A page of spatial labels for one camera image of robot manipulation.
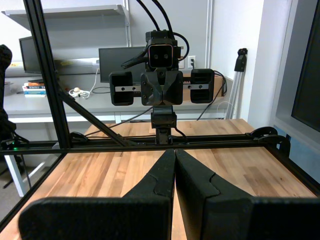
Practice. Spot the black aluminium frame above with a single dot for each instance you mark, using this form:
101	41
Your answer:
43	50

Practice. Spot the white wall outlet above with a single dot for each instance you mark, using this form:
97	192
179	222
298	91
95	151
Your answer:
191	61
181	64

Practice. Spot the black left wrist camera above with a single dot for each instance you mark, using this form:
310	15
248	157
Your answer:
160	56

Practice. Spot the white wall shelf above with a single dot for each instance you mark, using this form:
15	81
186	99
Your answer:
75	12

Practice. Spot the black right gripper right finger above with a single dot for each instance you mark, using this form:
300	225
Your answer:
250	220

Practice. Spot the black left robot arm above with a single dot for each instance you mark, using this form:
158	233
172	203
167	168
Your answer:
163	120

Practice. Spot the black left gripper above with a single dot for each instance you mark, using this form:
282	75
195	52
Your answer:
121	98

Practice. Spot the brown cardboard box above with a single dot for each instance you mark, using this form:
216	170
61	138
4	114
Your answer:
220	86

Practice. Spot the black and silver tripod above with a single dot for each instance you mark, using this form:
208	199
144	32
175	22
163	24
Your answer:
241	61

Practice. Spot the stack of books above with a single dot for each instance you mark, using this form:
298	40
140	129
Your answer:
33	90

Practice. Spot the black computer monitor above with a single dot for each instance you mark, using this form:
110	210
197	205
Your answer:
112	61
27	56

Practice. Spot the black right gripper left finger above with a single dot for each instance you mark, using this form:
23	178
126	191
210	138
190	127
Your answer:
100	217

